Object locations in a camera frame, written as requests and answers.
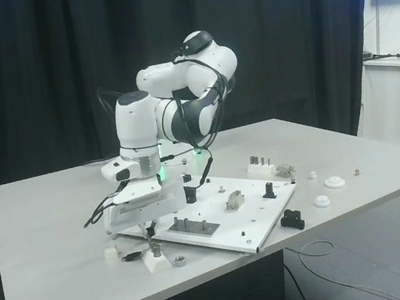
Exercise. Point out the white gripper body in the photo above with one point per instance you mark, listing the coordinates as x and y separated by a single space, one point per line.
148 207

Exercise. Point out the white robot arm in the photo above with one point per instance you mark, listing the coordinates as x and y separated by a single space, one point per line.
134 129

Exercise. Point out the metal square peg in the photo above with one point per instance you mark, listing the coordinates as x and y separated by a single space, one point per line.
253 161

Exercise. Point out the white peg holder with holes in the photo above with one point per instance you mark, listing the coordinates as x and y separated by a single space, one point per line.
261 169

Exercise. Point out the black USB plug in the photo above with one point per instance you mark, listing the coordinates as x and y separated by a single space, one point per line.
131 257

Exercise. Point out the metal nut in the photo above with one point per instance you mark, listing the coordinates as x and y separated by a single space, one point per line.
180 260

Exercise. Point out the small white block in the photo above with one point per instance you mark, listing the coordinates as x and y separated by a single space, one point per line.
111 253

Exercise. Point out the thin black rod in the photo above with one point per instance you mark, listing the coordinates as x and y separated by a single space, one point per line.
168 157

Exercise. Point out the black box under table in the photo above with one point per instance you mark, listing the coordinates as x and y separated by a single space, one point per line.
187 297

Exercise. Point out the white task board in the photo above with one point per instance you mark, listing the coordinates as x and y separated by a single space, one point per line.
232 223

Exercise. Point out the white small gear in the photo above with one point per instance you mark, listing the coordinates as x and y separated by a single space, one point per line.
313 175

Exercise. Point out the white medium gear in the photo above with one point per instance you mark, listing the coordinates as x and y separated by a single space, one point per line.
321 201

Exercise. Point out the black curtain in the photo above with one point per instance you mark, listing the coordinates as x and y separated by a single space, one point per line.
43 67

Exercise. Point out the white large gear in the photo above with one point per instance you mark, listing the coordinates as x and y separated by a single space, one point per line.
335 182

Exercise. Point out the metal bolt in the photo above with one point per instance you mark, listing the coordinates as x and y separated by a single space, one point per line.
356 172

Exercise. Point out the white cabinet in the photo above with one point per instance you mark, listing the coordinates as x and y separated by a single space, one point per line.
395 104

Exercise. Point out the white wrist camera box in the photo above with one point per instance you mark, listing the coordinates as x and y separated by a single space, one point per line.
115 172

